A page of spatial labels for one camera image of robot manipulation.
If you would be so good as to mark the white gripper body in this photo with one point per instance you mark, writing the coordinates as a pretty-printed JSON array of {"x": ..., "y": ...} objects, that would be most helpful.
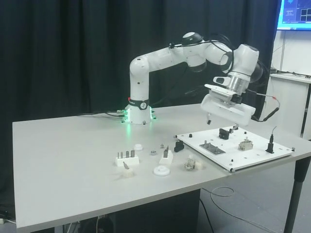
[{"x": 228, "y": 111}]

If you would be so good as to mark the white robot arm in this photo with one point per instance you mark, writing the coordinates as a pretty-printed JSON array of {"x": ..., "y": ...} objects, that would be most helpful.
[{"x": 139, "y": 80}]

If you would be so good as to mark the flat white mounting plate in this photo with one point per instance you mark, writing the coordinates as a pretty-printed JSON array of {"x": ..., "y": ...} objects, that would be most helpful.
[{"x": 218, "y": 89}]

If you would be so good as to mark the white task board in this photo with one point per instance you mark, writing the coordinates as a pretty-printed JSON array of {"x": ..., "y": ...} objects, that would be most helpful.
[{"x": 233, "y": 155}]

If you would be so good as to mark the black rod with red tag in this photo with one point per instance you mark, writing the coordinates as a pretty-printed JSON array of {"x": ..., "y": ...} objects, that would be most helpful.
[{"x": 267, "y": 117}]

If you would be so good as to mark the black D-SUB plug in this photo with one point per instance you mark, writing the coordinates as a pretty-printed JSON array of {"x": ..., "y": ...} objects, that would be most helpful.
[{"x": 178, "y": 146}]

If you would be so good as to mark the small white block holder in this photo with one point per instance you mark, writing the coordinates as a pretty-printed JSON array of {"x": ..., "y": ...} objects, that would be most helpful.
[{"x": 199, "y": 165}]

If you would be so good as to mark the white square peg holder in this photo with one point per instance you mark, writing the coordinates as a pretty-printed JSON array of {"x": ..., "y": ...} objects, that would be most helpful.
[{"x": 166, "y": 159}]

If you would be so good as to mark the round metal BNC plug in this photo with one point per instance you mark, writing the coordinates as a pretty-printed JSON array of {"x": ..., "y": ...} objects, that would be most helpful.
[{"x": 153, "y": 152}]

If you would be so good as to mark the white large gear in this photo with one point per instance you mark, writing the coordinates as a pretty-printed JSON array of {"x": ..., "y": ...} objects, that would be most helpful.
[{"x": 161, "y": 171}]

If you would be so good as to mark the white medium gear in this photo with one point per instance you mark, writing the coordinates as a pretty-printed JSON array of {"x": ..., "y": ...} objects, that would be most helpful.
[{"x": 138, "y": 147}]

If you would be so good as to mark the black table leg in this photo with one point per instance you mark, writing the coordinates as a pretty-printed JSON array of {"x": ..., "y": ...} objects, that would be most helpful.
[{"x": 300, "y": 184}]

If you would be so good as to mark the white round peg holder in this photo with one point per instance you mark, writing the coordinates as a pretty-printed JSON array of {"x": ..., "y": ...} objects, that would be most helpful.
[{"x": 126, "y": 160}]

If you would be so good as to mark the metal bolt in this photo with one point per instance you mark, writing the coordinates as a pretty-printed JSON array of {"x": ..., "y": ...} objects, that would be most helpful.
[{"x": 125, "y": 164}]

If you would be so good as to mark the small white bolt holder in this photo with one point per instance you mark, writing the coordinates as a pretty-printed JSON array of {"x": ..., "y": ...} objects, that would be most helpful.
[{"x": 127, "y": 173}]

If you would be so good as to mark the blue screen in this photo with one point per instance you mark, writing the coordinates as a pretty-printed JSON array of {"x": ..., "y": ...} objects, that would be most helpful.
[{"x": 295, "y": 14}]

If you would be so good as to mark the black curtain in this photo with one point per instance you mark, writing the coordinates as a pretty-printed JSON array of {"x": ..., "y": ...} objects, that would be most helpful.
[{"x": 73, "y": 48}]

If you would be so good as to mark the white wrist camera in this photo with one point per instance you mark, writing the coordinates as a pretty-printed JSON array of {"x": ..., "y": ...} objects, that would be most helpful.
[{"x": 220, "y": 80}]

